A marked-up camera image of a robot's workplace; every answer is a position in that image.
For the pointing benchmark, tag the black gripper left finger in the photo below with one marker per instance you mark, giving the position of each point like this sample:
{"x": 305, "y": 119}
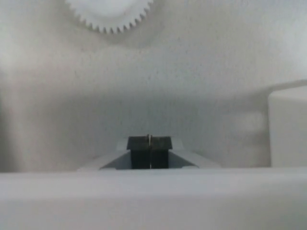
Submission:
{"x": 139, "y": 148}

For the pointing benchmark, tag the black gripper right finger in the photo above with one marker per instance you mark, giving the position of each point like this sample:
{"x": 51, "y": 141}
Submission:
{"x": 160, "y": 148}

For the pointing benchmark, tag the white large gear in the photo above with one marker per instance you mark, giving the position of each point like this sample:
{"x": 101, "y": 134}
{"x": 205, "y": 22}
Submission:
{"x": 108, "y": 14}

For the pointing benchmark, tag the white peg holder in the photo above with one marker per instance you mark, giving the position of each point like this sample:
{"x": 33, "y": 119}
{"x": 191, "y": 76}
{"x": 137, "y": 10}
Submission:
{"x": 287, "y": 127}

